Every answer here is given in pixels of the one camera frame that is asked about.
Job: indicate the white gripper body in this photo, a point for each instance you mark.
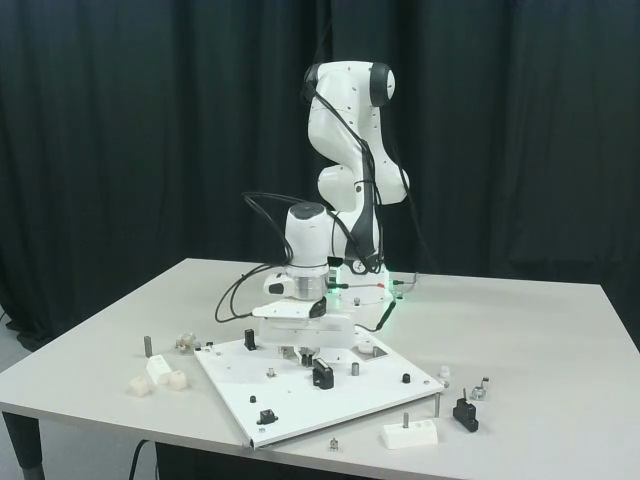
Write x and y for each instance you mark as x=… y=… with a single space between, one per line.
x=305 y=332

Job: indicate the large dark metal round peg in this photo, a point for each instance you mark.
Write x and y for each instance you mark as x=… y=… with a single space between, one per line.
x=355 y=368

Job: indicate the white peg holder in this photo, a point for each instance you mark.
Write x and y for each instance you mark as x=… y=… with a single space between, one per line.
x=415 y=434

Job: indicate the grey metal round peg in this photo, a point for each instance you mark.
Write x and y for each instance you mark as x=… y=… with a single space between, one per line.
x=148 y=346

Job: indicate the white task board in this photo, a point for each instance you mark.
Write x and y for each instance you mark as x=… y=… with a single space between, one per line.
x=300 y=400

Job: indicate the small black plug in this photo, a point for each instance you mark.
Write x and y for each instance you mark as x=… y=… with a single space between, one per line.
x=209 y=344

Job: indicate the clear Ethernet plug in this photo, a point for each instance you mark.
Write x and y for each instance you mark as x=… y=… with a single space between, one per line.
x=186 y=342

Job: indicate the small white holder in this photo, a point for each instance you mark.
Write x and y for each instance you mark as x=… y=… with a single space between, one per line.
x=178 y=381
x=139 y=389

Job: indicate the small white gear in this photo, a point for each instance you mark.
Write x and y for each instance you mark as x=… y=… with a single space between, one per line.
x=444 y=372

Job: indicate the long white holder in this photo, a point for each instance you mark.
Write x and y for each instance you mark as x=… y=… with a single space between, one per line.
x=159 y=369

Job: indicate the black D-SUB plug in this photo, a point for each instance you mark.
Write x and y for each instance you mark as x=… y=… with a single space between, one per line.
x=465 y=415

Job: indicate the silver metal plug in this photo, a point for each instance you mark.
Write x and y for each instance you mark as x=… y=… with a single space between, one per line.
x=479 y=394

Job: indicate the black curtain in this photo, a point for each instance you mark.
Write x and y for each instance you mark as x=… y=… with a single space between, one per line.
x=150 y=125

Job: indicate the dark table leg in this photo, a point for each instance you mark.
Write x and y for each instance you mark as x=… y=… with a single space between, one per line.
x=20 y=445

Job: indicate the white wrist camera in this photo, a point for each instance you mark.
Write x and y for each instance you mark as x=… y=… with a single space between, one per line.
x=275 y=286

